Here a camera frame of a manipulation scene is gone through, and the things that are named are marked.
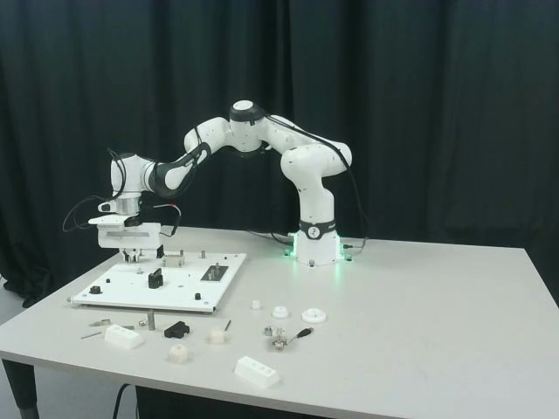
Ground long white peg holder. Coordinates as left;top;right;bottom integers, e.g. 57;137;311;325
103;325;145;350
234;356;281;388

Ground white large gear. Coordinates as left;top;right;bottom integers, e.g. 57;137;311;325
300;307;328;324

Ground black floor cable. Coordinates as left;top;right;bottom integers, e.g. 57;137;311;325
114;382;137;419

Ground black curtain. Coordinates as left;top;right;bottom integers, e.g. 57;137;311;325
0;0;559;306

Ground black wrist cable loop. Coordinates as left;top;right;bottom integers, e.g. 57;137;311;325
62;196;115;232

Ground black base cable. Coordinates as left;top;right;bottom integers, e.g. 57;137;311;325
248;230;299;246

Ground black D-SUB plug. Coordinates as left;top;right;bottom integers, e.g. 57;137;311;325
163;320;192;340

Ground white task board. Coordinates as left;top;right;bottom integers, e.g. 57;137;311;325
67;247;248;315

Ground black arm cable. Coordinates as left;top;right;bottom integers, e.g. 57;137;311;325
261;113;372;252

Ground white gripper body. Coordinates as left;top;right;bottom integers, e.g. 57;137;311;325
96;222;162;251

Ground black table leg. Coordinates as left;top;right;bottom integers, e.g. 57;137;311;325
2;360;36;419

